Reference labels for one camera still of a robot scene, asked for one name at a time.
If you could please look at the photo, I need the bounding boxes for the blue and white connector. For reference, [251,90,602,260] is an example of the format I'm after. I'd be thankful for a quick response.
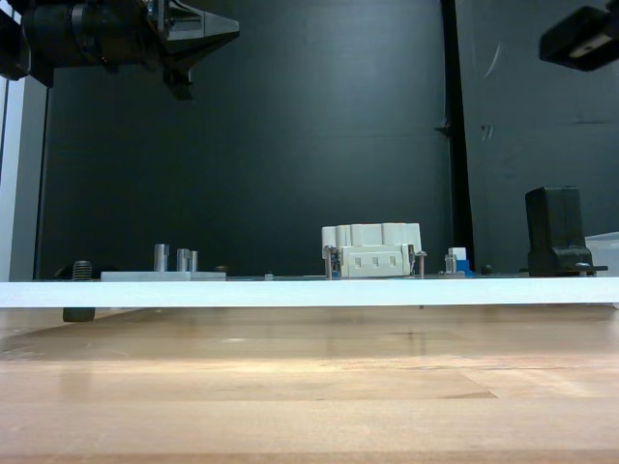
[447,246,471,277]

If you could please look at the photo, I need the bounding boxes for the grey window frame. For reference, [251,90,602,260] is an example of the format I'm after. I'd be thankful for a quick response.
[0,74,49,281]

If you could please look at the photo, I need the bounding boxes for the black socket housing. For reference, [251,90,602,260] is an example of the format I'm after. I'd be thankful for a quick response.
[524,186,609,277]

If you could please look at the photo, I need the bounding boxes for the beige connector housing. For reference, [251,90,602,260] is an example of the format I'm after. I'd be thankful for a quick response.
[321,221,423,279]

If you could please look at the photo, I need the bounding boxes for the black wall pillar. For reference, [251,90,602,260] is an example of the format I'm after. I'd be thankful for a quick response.
[437,0,475,275]

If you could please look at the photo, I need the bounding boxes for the white task board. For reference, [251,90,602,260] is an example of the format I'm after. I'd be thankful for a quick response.
[0,277,619,310]

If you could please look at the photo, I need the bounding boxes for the clear plastic tub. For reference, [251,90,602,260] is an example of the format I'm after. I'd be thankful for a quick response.
[583,231,619,280]

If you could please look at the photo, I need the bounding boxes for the black threaded standoff bolt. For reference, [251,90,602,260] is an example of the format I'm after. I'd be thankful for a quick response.
[62,259,97,324]

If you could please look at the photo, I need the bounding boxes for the grey metal plate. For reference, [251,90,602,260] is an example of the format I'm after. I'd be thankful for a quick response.
[101,270,227,282]

